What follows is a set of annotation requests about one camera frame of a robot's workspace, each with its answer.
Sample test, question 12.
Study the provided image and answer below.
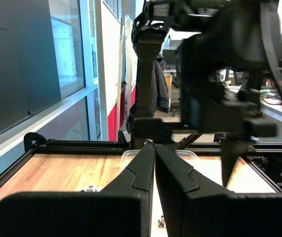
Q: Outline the clear plastic tub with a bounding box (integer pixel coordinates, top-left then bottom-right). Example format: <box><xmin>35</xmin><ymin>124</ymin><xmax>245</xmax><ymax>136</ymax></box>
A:
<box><xmin>120</xmin><ymin>149</ymin><xmax>199</xmax><ymax>173</ymax></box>

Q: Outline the black computer monitor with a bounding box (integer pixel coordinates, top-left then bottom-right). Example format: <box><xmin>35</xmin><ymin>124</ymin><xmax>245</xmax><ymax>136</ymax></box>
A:
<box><xmin>162</xmin><ymin>49</ymin><xmax>181</xmax><ymax>65</ymax></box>

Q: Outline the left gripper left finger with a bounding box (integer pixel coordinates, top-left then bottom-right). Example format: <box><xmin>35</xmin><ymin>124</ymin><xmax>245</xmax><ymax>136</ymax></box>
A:
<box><xmin>0</xmin><ymin>143</ymin><xmax>156</xmax><ymax>237</ymax></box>

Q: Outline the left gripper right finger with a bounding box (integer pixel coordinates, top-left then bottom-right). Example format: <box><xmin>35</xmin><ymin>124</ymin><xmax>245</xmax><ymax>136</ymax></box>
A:
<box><xmin>155</xmin><ymin>144</ymin><xmax>282</xmax><ymax>237</ymax></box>

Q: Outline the small blue white connector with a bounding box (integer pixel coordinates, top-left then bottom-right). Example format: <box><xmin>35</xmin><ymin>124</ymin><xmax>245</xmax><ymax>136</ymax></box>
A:
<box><xmin>78</xmin><ymin>184</ymin><xmax>103</xmax><ymax>194</ymax></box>

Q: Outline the silver window sill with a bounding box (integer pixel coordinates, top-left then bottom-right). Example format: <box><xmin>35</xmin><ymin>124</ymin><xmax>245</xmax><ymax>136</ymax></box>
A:
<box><xmin>0</xmin><ymin>85</ymin><xmax>101</xmax><ymax>165</ymax></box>

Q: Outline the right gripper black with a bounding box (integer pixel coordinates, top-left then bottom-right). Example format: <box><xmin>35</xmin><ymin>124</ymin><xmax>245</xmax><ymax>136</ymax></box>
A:
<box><xmin>180</xmin><ymin>69</ymin><xmax>279</xmax><ymax>188</ymax></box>

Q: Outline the black aluminium frame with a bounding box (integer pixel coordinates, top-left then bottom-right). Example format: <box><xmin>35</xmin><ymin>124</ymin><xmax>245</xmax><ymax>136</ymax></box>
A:
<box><xmin>0</xmin><ymin>132</ymin><xmax>282</xmax><ymax>198</ymax></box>

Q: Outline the white task board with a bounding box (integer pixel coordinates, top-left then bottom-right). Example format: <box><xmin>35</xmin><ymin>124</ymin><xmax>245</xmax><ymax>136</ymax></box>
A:
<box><xmin>76</xmin><ymin>158</ymin><xmax>277</xmax><ymax>237</ymax></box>

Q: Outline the white office desk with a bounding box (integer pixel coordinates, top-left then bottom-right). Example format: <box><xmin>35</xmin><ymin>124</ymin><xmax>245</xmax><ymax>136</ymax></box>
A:
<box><xmin>259</xmin><ymin>95</ymin><xmax>282</xmax><ymax>123</ymax></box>

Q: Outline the black control box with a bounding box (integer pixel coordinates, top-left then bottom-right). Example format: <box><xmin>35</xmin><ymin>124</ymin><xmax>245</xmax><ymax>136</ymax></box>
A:
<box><xmin>246</xmin><ymin>152</ymin><xmax>282</xmax><ymax>193</ymax></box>

